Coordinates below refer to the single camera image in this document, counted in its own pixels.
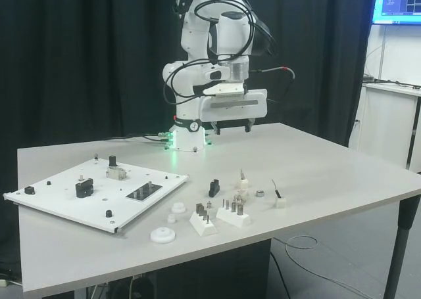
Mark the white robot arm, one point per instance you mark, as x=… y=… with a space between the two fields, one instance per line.
x=194 y=33

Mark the white power strip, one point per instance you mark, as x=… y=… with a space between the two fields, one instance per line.
x=3 y=282

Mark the black box under table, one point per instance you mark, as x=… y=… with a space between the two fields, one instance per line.
x=197 y=272

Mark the white holder with square pegs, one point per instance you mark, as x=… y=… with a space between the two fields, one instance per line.
x=203 y=226

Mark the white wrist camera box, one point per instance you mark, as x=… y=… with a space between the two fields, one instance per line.
x=215 y=74

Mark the Ethernet plug in white holder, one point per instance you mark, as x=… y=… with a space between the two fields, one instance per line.
x=243 y=182

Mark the white task board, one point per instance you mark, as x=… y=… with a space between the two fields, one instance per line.
x=65 y=203

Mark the black USB plug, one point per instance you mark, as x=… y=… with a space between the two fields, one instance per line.
x=277 y=191

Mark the small white USB holder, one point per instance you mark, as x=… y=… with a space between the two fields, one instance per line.
x=280 y=203

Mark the black D-SUB plug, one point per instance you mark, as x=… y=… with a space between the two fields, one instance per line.
x=213 y=188

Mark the white cabinet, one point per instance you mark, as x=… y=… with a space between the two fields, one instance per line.
x=385 y=125

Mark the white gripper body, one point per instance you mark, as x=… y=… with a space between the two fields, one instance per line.
x=230 y=110

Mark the blue screen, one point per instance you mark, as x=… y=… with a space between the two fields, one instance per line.
x=398 y=3

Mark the dark grey table leg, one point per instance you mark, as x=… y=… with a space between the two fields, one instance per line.
x=399 y=246

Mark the white holder with round pegs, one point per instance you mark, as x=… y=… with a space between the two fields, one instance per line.
x=235 y=218

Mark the white medium gear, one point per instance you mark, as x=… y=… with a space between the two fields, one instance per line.
x=177 y=208

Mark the black curtain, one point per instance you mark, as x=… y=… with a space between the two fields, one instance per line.
x=82 y=56

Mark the white large gear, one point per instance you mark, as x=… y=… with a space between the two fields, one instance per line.
x=162 y=235

